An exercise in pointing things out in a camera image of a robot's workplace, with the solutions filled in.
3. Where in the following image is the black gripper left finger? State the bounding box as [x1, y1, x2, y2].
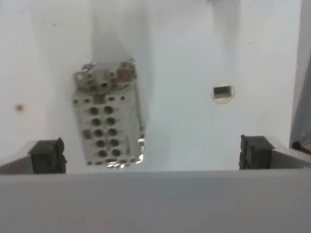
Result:
[0, 137, 68, 175]

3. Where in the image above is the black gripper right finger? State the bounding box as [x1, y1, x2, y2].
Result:
[239, 134, 311, 171]

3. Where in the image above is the white task board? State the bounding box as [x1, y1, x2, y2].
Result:
[0, 0, 303, 174]

